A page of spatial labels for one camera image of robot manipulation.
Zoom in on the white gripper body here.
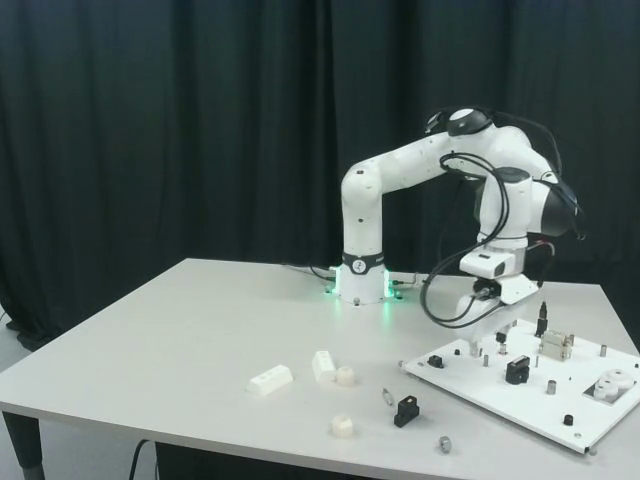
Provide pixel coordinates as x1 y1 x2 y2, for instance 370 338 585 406
457 294 522 344

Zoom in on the small white box dark window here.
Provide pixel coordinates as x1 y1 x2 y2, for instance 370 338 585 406
458 249 516 279

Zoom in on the white task board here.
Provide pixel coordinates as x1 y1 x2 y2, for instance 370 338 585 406
397 299 640 456

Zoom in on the white large gear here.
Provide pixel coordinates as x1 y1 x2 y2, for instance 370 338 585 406
602 367 635 396

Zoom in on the white holder with holes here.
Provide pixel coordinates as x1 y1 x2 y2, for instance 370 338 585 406
247 366 295 400
310 349 337 384

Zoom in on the small white holder block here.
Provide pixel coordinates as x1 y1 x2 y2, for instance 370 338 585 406
330 413 356 440

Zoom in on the black cabinet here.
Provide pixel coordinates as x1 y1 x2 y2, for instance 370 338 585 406
155 442 451 480

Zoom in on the black curtain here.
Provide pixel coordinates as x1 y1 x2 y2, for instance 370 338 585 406
0 0 640 334

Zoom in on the dark grey table leg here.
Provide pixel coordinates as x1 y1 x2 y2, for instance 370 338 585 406
3 412 42 480

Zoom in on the tall black cable plug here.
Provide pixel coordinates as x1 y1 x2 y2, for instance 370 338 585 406
534 299 551 337

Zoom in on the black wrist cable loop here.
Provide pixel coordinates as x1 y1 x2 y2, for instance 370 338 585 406
419 152 507 330

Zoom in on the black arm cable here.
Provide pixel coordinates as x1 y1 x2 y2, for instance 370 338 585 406
424 107 587 239

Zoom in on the black base cable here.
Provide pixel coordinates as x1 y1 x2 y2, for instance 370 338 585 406
283 262 337 281

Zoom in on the black floor cable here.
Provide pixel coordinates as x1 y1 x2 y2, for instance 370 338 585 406
130 438 152 480

